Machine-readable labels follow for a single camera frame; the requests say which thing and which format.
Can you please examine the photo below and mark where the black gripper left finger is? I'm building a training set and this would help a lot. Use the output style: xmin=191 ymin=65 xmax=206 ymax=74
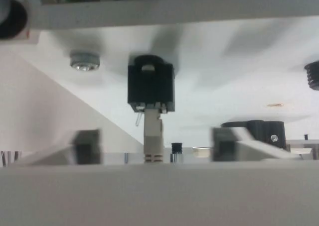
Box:
xmin=26 ymin=128 xmax=104 ymax=165

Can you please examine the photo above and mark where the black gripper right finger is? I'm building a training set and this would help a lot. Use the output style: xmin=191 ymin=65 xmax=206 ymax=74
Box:
xmin=211 ymin=127 xmax=309 ymax=163

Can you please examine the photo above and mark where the beige Ethernet plug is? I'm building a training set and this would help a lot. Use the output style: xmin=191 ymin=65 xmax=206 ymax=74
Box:
xmin=135 ymin=107 xmax=165 ymax=165

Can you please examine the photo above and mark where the white task board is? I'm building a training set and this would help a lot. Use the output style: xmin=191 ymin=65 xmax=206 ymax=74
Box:
xmin=13 ymin=18 xmax=319 ymax=163

